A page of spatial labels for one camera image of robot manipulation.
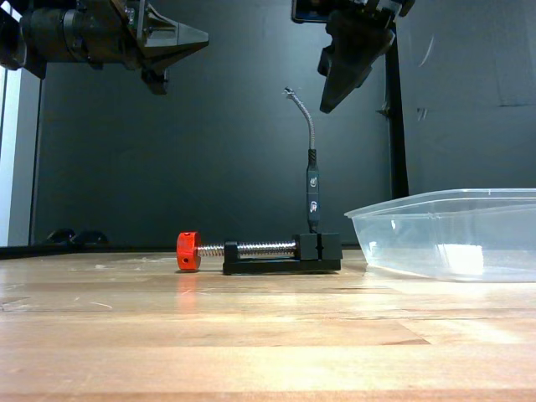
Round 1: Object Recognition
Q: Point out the USB-C connector with braided cable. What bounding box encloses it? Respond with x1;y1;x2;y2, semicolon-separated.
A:
282;85;322;195

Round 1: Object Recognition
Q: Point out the black USB-C socket adapter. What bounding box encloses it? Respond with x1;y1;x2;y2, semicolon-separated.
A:
305;193;322;235

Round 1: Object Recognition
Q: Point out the clear plastic tub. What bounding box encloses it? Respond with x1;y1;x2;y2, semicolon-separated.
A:
343;188;536;284

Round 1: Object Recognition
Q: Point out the black clamp with red knob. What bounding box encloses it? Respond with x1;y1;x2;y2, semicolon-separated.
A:
175;231;343;276

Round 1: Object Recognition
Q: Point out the small white paper label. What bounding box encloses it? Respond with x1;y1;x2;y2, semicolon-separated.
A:
443;244;486;276

